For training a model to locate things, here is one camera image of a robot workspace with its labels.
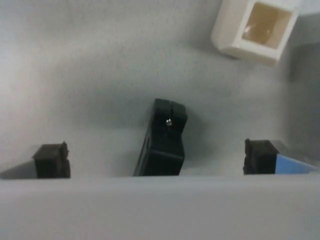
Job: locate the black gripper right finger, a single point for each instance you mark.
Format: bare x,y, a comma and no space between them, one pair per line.
260,160

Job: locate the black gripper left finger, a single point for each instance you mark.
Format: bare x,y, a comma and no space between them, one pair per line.
51,162

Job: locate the black D-SUB plug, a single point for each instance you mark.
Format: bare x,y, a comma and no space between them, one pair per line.
162,145

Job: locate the small white square-hole holder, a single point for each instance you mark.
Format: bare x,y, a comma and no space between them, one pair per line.
225,35

